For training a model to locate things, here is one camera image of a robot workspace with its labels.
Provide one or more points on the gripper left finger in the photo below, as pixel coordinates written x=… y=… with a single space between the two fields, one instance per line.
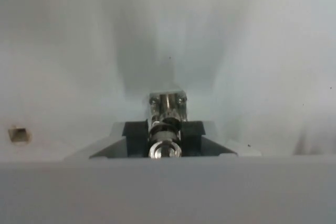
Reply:
x=134 y=140

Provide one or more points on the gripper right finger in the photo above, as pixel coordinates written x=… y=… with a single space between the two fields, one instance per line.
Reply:
x=193 y=137

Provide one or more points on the metal BNC plug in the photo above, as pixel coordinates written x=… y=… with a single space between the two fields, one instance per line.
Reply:
x=165 y=134

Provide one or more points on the white task board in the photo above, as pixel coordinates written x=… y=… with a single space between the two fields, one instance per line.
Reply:
x=78 y=51

